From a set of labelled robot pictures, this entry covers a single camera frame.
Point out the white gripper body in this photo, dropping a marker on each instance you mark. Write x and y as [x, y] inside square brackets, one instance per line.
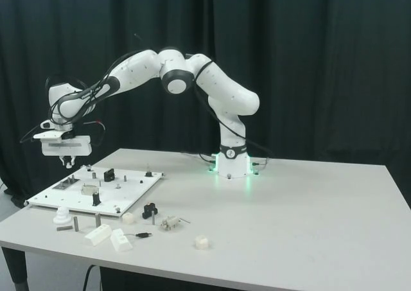
[65, 146]

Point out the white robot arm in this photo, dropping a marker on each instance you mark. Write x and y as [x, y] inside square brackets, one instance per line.
[224, 88]

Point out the white medium gear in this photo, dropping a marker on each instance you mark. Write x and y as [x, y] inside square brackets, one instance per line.
[62, 212]

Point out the white large gear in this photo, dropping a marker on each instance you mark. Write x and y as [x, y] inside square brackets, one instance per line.
[61, 220]

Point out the flat white wrist plate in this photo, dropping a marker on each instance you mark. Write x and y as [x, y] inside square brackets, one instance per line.
[48, 135]

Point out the metal round peg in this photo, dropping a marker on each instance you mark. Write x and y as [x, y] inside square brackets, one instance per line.
[76, 224]
[64, 228]

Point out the metal square peg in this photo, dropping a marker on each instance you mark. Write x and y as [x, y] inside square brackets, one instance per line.
[97, 220]

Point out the white task board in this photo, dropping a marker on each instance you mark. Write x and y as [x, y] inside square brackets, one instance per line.
[128, 194]

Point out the long white peg holder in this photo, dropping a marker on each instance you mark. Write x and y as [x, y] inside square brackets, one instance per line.
[121, 240]
[98, 235]

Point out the small white holder block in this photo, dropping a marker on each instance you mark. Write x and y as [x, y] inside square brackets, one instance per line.
[202, 242]
[128, 218]

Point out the black D-SUB plug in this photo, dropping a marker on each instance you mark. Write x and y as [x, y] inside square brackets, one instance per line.
[150, 210]

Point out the beige waterproof plug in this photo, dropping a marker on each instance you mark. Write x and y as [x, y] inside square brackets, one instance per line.
[169, 224]

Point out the black table leg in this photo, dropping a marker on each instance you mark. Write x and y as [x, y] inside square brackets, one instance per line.
[14, 268]

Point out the black curtains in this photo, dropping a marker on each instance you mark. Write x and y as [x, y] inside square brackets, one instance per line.
[321, 47]

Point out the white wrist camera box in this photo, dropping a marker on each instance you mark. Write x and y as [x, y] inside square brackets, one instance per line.
[47, 125]

